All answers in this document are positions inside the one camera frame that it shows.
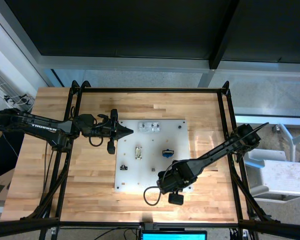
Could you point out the cardboard box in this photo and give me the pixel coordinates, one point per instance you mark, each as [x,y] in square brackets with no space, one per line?
[2,178]

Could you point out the black clamp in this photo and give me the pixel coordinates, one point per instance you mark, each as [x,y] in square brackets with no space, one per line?
[124,167]

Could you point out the aluminium bar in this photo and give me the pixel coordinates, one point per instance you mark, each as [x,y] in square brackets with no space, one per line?
[147,129]

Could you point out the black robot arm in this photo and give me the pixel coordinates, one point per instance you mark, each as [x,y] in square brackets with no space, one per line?
[43,127]
[215,153]

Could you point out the grey connector housing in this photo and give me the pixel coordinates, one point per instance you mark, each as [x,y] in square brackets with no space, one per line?
[138,153]

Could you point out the blue laptop screen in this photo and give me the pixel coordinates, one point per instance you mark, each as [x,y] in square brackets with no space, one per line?
[172,236]

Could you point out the black metal frame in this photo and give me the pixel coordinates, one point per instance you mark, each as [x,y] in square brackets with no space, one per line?
[140,90]

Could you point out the grey chair base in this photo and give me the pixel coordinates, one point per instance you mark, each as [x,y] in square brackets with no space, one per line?
[286,132]

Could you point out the white plastic stool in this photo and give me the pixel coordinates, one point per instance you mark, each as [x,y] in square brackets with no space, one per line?
[282,175]

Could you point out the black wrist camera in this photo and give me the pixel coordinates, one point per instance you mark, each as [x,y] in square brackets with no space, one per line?
[175,199]

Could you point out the blue plastic bracket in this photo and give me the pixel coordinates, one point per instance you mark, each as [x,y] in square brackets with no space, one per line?
[168,156]

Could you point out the white board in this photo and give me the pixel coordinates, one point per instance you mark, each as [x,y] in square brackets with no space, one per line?
[145,180]

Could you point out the black post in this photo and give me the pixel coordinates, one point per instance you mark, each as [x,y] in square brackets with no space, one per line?
[223,37]

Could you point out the clear plastic tub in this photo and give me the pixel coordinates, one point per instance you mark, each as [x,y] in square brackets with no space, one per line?
[202,140]

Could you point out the silver pin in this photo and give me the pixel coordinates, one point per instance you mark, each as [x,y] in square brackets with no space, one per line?
[152,127]
[158,127]

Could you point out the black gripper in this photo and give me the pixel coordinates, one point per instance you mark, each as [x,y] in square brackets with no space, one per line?
[107,130]
[170,182]

